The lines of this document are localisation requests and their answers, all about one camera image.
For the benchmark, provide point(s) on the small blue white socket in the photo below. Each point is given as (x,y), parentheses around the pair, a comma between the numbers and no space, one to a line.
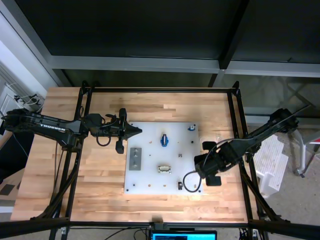
(191,128)

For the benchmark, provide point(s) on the beige connector housing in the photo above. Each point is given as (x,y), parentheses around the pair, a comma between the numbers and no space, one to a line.
(164,169)

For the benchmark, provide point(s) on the brown cardboard box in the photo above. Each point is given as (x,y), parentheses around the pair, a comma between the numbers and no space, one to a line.
(10,178)

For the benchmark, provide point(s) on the black aluminium frame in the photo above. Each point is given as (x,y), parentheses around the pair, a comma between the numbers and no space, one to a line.
(37,223)

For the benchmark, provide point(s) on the grey metal plate with pegs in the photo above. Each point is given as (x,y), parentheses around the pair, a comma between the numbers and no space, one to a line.
(132,160)

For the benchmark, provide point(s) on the black socket block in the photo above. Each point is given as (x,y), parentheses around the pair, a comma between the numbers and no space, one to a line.
(180,185)

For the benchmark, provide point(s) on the laptop screen with blue edge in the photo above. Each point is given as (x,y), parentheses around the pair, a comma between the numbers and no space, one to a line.
(182,236)

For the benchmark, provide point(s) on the white ribbed plastic stool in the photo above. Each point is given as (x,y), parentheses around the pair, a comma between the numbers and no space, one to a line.
(271,162)

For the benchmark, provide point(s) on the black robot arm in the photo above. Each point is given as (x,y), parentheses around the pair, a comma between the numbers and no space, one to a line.
(50,126)
(262,135)

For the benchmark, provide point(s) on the chair with grey legs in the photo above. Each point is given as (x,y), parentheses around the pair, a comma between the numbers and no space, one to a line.
(302,155)

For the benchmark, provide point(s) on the black table-level camera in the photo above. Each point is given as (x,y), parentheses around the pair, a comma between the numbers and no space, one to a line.
(157,222)

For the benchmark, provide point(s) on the blue clamp with silver plug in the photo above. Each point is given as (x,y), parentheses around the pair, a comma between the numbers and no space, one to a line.
(164,141)

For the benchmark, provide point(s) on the white task board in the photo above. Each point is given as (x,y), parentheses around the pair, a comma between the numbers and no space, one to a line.
(162,180)

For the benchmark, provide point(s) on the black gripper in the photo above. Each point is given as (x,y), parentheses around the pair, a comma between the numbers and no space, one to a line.
(215,161)
(121,117)

